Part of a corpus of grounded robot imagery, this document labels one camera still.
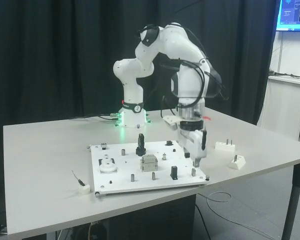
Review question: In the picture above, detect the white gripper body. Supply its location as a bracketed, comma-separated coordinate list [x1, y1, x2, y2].
[178, 128, 208, 160]

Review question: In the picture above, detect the thin black rod red tag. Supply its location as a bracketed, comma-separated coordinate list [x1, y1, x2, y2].
[201, 115, 212, 151]

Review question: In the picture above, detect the white peg holder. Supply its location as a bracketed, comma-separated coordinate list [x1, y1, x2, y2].
[214, 141, 237, 153]
[227, 156, 247, 170]

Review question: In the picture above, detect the black D-SUB plug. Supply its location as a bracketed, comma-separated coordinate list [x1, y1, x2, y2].
[135, 133, 147, 156]

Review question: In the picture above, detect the white task board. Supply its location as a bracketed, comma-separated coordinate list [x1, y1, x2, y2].
[86, 139, 211, 199]

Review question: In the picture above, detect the black under-table cabinet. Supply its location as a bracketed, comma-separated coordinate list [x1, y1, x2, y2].
[56, 193, 198, 240]

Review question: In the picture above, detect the white large gear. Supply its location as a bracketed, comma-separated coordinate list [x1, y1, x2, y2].
[99, 161, 117, 174]

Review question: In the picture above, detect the white cabinet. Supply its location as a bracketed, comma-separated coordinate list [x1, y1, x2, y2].
[261, 74, 300, 145]

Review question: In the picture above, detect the black table leg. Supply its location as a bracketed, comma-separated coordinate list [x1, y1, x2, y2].
[282, 159, 300, 240]

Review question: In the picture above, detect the small white plug holder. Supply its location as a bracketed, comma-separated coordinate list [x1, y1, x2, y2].
[77, 184, 91, 195]

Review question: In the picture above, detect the black curtain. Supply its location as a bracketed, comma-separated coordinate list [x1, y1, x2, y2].
[0, 0, 283, 146]

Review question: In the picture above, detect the blue screen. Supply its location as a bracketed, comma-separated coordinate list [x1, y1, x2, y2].
[275, 0, 300, 33]

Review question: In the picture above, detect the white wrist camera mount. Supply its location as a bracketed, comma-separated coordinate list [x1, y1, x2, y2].
[163, 115, 181, 131]

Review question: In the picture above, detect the silver wrist ring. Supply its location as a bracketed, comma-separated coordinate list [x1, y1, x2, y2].
[177, 101, 205, 121]

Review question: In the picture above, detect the grey floor cable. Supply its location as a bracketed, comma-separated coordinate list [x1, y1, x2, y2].
[196, 191, 291, 237]

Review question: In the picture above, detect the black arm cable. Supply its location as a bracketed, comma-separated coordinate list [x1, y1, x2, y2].
[179, 24, 228, 118]

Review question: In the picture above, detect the black base cable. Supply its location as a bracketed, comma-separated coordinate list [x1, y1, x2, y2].
[72, 113, 121, 123]

